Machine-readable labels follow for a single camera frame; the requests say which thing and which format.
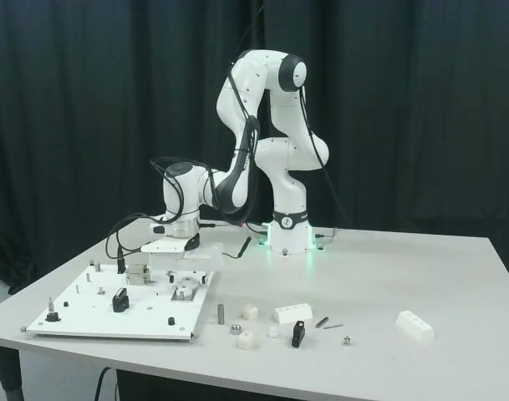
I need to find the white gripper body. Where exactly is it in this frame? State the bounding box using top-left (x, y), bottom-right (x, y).
top-left (147, 243), bottom-right (227, 271)

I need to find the black Ethernet plug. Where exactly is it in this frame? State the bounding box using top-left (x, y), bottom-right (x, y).
top-left (115, 234), bottom-right (127, 275)

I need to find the black block plug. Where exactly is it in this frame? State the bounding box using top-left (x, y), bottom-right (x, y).
top-left (111, 287), bottom-right (130, 314)

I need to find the white task board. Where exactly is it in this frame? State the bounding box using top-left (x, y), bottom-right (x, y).
top-left (20, 263), bottom-right (216, 342)

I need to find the long white peg holder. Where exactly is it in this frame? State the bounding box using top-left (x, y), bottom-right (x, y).
top-left (272, 302), bottom-right (313, 325)
top-left (394, 310), bottom-right (435, 340)

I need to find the grey table leg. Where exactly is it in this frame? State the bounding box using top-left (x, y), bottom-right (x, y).
top-left (0, 343), bottom-right (21, 401)

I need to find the black curtain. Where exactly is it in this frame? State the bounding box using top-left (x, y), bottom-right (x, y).
top-left (0, 0), bottom-right (509, 293)

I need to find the white wrist camera plate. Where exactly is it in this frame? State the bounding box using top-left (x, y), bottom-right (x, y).
top-left (140, 236), bottom-right (201, 255)

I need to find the thin black rod on wire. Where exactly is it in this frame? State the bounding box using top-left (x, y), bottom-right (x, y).
top-left (201, 221), bottom-right (252, 259)

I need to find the black looped wrist cable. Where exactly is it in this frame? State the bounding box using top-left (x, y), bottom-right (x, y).
top-left (104, 211), bottom-right (168, 262)

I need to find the black floor cable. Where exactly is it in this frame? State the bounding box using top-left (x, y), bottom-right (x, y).
top-left (94, 366), bottom-right (118, 401)

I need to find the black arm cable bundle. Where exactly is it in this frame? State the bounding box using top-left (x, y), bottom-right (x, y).
top-left (147, 58), bottom-right (347, 230)

